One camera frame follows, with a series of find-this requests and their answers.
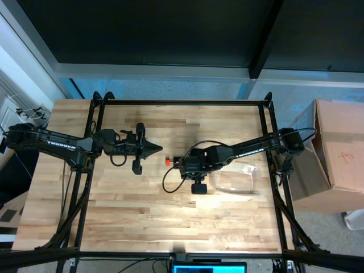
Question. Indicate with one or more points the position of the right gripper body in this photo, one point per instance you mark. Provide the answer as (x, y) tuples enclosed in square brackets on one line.
[(199, 188)]

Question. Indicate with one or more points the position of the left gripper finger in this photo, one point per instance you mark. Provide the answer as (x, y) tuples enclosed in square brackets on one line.
[(152, 145), (151, 151)]

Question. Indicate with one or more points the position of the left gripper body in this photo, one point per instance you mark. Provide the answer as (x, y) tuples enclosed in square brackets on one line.
[(139, 133)]

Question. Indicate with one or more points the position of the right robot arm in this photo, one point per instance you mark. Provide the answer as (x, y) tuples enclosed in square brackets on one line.
[(250, 148)]

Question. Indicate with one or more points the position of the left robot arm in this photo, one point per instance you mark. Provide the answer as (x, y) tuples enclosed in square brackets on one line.
[(61, 145)]

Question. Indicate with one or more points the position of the clear plastic container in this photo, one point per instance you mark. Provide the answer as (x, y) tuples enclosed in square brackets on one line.
[(244, 182)]

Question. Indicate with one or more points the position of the black clamp with red knob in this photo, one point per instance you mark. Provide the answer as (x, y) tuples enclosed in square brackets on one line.
[(168, 162)]

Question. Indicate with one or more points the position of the blue screen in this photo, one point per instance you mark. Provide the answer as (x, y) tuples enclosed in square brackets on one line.
[(207, 268)]

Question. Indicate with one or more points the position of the cardboard box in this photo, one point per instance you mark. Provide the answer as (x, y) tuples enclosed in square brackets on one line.
[(335, 159)]

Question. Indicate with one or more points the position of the black frame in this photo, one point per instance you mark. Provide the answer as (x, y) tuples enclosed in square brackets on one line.
[(85, 199)]

